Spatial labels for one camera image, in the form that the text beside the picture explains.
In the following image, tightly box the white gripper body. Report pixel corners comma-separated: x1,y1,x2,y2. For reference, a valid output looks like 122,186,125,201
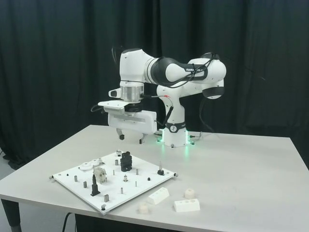
108,110,157,135

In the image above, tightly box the black USB plug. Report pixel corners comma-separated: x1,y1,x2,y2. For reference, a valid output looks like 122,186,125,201
90,174,101,197

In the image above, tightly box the black D-SUB plug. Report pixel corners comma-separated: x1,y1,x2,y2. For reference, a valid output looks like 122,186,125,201
120,151,134,173

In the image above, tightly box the white task board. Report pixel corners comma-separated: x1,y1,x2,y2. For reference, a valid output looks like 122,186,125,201
49,149,180,215

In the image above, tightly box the long white peg holder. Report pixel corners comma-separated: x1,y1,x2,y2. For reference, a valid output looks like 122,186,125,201
173,198,201,214
147,187,170,205

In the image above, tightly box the black curtain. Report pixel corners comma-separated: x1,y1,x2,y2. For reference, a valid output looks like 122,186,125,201
0,0,309,158

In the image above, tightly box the dark table leg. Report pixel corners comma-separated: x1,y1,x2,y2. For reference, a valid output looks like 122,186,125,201
0,198,21,232

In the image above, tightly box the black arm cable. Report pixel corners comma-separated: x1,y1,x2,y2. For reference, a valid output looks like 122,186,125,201
180,52,266,133

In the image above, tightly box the black cable under table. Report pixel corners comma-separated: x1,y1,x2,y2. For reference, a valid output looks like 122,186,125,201
63,212,73,232

